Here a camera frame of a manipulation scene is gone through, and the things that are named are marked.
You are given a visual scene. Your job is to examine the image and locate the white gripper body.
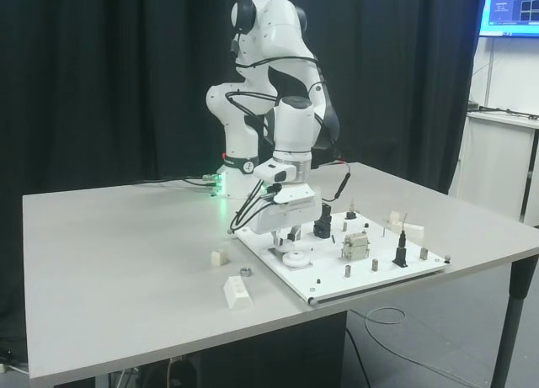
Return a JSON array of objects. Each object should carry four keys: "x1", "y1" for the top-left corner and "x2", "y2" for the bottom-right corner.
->
[{"x1": 251, "y1": 193, "x2": 323, "y2": 235}]

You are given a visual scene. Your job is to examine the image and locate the white large gear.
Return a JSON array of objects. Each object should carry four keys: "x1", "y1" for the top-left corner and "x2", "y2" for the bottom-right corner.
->
[{"x1": 282, "y1": 252, "x2": 312, "y2": 271}]

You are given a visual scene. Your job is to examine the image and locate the black D-SUB plug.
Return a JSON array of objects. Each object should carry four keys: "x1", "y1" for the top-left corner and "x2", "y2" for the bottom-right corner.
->
[{"x1": 313, "y1": 202, "x2": 334, "y2": 240}]

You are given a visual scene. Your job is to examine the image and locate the white task board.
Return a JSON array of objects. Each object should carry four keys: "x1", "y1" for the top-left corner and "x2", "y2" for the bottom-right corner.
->
[{"x1": 228, "y1": 214, "x2": 452, "y2": 308}]

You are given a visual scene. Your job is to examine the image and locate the white three-hole peg holder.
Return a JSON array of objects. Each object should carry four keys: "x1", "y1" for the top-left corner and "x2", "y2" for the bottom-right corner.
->
[
  {"x1": 221, "y1": 274, "x2": 254, "y2": 310},
  {"x1": 392, "y1": 221, "x2": 425, "y2": 242}
]

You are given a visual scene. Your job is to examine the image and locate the black USB plug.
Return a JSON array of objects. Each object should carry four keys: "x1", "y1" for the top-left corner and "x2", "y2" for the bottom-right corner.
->
[{"x1": 391, "y1": 213, "x2": 413, "y2": 268}]

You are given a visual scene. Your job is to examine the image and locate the white cabinet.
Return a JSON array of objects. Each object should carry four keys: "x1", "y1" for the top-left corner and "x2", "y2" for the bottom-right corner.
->
[{"x1": 449, "y1": 109, "x2": 539, "y2": 228}]

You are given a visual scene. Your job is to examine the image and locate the black curtains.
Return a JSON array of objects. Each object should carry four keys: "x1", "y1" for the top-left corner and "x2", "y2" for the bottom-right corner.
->
[{"x1": 0, "y1": 0, "x2": 492, "y2": 364}]

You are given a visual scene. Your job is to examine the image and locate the black table leg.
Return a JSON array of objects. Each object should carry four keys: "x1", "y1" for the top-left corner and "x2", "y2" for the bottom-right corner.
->
[{"x1": 492, "y1": 259, "x2": 532, "y2": 388}]

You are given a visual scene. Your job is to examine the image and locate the blue screen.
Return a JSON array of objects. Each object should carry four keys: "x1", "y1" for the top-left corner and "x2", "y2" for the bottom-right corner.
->
[{"x1": 478, "y1": 0, "x2": 539, "y2": 39}]

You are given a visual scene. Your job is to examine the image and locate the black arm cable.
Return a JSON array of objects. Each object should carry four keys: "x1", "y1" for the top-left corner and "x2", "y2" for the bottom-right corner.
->
[{"x1": 225, "y1": 34, "x2": 325, "y2": 233}]

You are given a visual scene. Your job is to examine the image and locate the thin black rod on wire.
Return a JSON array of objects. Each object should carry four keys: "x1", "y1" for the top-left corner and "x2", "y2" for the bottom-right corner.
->
[{"x1": 322, "y1": 159, "x2": 353, "y2": 202}]

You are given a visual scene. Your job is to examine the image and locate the thin grey cable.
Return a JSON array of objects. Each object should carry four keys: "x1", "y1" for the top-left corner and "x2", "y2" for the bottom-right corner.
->
[{"x1": 344, "y1": 306, "x2": 500, "y2": 388}]

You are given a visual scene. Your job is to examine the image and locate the black base cable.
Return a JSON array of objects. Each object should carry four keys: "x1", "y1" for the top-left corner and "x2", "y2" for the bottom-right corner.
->
[{"x1": 141, "y1": 175, "x2": 222, "y2": 192}]

